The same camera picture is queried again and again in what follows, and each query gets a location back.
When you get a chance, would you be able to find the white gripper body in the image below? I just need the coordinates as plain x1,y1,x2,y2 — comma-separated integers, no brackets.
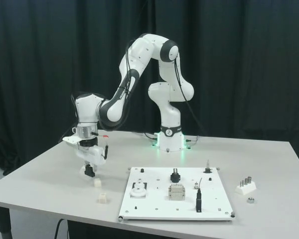
76,146,107,166

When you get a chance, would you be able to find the white large gear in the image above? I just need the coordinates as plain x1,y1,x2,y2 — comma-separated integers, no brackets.
131,188,148,199

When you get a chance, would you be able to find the black waterproof plug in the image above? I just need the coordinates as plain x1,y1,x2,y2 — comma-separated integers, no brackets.
169,168,181,183

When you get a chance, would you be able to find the white task board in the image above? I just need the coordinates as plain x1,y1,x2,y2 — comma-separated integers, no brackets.
118,166,237,221

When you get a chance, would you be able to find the dark table leg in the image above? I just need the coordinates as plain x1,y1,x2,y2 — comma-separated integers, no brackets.
0,204,10,239

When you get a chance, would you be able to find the black curtain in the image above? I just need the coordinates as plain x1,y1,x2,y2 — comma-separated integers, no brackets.
0,0,299,176

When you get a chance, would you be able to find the black USB plug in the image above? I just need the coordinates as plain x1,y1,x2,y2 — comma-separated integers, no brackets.
195,177,203,213

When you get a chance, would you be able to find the white round peg holder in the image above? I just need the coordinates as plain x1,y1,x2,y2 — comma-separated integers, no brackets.
234,182,257,196

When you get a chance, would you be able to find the black wrist cable bundle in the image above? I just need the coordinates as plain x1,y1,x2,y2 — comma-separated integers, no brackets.
70,37,142,132

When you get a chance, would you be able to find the black shoulder cable bundle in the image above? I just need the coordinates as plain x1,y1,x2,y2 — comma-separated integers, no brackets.
172,53,203,140

